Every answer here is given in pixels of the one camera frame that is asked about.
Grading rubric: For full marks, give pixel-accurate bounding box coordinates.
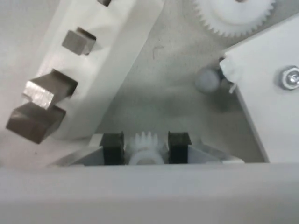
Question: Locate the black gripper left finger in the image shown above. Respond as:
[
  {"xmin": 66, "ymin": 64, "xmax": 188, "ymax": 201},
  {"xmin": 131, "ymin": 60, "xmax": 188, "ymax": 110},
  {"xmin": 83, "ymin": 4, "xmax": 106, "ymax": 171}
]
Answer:
[{"xmin": 67, "ymin": 131, "xmax": 125, "ymax": 165}]

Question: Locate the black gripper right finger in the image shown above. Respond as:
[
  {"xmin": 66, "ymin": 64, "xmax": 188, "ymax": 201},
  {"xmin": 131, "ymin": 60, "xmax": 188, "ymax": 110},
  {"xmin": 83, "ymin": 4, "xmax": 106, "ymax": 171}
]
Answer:
[{"xmin": 167, "ymin": 131, "xmax": 245, "ymax": 165}]

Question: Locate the white small gear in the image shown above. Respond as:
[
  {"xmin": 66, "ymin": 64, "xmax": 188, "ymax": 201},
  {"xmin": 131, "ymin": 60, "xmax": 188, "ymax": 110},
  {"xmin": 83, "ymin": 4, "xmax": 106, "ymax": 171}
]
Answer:
[{"xmin": 127, "ymin": 131, "xmax": 164, "ymax": 165}]

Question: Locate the large metal square peg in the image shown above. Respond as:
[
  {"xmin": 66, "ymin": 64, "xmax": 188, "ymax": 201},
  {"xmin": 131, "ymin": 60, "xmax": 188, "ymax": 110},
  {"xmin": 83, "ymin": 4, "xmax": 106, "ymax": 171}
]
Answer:
[{"xmin": 5, "ymin": 103, "xmax": 67, "ymax": 145}]

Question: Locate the medium metal square peg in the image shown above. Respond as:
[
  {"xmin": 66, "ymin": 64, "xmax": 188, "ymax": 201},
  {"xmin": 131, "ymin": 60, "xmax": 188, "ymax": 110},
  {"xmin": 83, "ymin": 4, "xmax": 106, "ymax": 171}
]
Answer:
[{"xmin": 21, "ymin": 68, "xmax": 78, "ymax": 111}]

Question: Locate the white square peg holder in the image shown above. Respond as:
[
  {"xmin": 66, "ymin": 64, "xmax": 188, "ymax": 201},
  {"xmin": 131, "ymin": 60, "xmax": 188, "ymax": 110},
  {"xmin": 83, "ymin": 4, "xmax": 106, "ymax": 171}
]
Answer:
[{"xmin": 35, "ymin": 0, "xmax": 165, "ymax": 143}]

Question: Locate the white task board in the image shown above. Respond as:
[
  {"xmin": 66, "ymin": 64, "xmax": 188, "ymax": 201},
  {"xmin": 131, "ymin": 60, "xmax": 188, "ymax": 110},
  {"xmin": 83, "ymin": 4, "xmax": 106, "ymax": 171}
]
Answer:
[{"xmin": 195, "ymin": 13, "xmax": 299, "ymax": 164}]

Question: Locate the small metal square peg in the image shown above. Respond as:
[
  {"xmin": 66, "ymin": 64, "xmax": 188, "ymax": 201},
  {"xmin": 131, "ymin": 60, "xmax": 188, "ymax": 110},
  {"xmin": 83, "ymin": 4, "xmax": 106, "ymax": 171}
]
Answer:
[{"xmin": 62, "ymin": 27, "xmax": 97, "ymax": 56}]

